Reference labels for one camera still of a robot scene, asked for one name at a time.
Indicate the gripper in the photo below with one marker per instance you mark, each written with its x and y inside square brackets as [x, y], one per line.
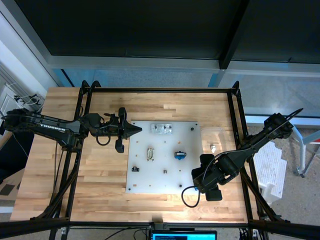
[213, 195]
[120, 147]

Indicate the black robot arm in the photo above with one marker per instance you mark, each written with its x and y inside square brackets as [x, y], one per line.
[50, 127]
[250, 147]

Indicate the beige connector housing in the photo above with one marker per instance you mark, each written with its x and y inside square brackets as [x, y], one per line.
[150, 153]

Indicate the white silver connector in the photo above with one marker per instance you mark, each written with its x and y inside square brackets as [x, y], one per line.
[212, 148]

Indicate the clear acrylic block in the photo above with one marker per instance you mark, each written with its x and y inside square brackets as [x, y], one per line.
[160, 126]

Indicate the small black socket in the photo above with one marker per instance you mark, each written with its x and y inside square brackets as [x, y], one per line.
[135, 169]

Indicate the white task board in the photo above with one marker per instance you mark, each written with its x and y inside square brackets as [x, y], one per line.
[150, 175]

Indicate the laptop screen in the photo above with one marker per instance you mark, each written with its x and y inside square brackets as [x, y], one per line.
[182, 236]

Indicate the clear plastic tub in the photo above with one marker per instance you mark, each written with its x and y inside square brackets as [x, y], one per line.
[217, 140]

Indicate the white foam packing tray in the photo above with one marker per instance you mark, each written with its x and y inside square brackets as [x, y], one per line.
[270, 170]

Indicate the grey metal stand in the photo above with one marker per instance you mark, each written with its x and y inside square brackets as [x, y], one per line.
[302, 157]

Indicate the cardboard box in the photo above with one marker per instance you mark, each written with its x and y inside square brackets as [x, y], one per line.
[12, 185]

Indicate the black aluminium table frame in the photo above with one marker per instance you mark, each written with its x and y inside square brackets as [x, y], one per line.
[160, 90]

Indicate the blue black socket mount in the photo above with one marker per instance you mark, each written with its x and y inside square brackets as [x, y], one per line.
[179, 156]

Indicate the black table-level camera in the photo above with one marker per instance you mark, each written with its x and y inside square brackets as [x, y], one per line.
[158, 225]

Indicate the black wall post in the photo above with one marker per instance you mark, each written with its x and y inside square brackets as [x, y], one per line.
[232, 37]

